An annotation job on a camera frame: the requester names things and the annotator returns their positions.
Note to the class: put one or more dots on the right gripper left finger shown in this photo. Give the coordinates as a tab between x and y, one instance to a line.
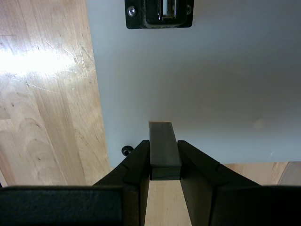
105	200

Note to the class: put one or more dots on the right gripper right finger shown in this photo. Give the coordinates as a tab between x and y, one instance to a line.
223	200

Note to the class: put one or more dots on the dark grey metal bar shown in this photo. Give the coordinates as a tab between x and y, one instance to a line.
164	153

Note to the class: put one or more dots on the black board screw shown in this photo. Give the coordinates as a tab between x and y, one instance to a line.
127	150

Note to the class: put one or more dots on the white task board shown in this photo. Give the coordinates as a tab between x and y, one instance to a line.
211	70

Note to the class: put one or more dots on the black USB socket mount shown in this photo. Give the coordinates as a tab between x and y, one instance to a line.
136	22

